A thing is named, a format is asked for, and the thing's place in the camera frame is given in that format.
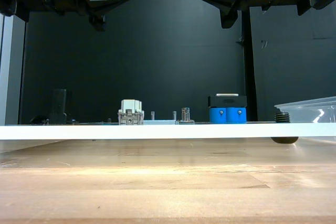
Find black building column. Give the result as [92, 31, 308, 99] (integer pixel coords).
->
[237, 8, 260, 123]

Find black clamp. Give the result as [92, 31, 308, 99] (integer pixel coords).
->
[29, 88, 75, 125]

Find grey connector housing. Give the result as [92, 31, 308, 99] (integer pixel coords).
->
[117, 99, 146, 126]

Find small metal connector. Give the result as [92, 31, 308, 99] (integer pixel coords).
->
[175, 106, 196, 125]

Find large black threaded stud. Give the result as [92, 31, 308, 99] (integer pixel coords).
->
[274, 112, 290, 124]

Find clear plastic tub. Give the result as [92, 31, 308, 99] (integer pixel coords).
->
[274, 95, 336, 144]

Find white board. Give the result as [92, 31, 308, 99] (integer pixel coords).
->
[0, 121, 336, 141]

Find black round foot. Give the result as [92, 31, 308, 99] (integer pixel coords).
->
[270, 136, 300, 145]

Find silver window frame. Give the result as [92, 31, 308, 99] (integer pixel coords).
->
[0, 14, 19, 125]

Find blue and black connector mount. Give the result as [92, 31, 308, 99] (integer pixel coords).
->
[207, 93, 248, 124]

